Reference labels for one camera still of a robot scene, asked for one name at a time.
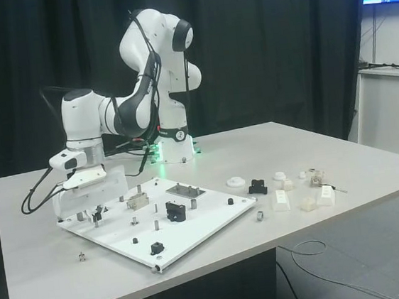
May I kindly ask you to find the black under-table box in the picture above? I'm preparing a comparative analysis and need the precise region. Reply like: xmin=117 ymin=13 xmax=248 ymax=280
xmin=76 ymin=246 xmax=285 ymax=299

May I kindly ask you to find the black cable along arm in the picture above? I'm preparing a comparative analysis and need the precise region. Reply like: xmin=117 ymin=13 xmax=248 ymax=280
xmin=101 ymin=8 xmax=170 ymax=140

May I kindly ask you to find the black curtain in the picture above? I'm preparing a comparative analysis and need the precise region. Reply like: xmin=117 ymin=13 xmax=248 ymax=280
xmin=0 ymin=0 xmax=399 ymax=299

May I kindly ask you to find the white long peg holder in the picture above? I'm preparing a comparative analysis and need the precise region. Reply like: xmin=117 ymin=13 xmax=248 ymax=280
xmin=268 ymin=189 xmax=293 ymax=214
xmin=314 ymin=184 xmax=337 ymax=209

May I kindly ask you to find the grey floor cable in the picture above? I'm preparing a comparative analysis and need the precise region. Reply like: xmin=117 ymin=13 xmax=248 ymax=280
xmin=289 ymin=237 xmax=337 ymax=276

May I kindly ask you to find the clear Ethernet plug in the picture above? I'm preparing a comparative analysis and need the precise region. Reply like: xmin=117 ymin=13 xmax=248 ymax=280
xmin=307 ymin=166 xmax=328 ymax=178

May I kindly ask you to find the flat white mounting plate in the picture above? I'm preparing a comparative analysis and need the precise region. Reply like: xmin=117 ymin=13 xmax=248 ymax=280
xmin=61 ymin=165 xmax=111 ymax=191

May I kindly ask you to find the white large gear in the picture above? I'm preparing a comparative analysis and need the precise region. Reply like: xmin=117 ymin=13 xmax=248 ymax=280
xmin=225 ymin=175 xmax=246 ymax=190

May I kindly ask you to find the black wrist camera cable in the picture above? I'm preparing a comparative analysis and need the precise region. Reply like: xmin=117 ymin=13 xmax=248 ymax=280
xmin=16 ymin=162 xmax=77 ymax=216

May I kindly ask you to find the small white camera box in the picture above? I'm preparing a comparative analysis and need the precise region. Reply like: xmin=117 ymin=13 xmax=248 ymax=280
xmin=49 ymin=149 xmax=89 ymax=172

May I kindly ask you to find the white task board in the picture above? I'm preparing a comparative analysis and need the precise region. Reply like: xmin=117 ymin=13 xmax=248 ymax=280
xmin=53 ymin=167 xmax=263 ymax=283

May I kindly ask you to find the thin black rod on wire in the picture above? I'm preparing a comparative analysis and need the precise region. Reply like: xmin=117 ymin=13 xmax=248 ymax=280
xmin=131 ymin=136 xmax=152 ymax=175

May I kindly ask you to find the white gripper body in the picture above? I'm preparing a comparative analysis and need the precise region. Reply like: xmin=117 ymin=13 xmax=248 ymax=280
xmin=48 ymin=165 xmax=131 ymax=223

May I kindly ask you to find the black D-SUB plug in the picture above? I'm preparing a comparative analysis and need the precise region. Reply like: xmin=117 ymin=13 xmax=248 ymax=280
xmin=246 ymin=177 xmax=271 ymax=198

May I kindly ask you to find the white cabinet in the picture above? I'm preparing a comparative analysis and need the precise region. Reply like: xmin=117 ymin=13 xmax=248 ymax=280
xmin=349 ymin=63 xmax=399 ymax=169

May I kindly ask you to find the silver wrist ring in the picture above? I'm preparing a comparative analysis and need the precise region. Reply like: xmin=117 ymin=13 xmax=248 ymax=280
xmin=65 ymin=135 xmax=106 ymax=170

